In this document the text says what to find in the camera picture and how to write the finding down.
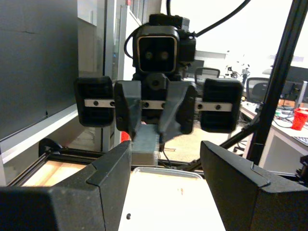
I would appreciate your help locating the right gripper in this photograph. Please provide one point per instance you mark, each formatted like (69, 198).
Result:
(221, 118)

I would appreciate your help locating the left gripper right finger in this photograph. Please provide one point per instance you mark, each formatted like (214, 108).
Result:
(260, 204)

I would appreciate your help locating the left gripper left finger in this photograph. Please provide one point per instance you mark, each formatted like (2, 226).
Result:
(60, 207)

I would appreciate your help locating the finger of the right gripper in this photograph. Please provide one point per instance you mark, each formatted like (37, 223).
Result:
(127, 106)

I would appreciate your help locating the black office chair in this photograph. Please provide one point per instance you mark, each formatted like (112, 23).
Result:
(256, 89)
(208, 74)

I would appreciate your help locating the white ribbed block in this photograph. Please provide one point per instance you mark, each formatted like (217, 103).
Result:
(144, 149)

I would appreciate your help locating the clear plastic container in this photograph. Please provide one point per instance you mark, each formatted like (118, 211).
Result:
(168, 172)

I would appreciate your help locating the white office desk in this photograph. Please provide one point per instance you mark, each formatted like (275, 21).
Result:
(284, 139)

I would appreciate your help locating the white task board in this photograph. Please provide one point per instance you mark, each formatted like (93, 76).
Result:
(168, 211)

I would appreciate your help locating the red cup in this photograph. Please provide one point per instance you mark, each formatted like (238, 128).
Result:
(299, 119)

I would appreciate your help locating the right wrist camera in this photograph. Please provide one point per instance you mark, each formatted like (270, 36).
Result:
(156, 54)

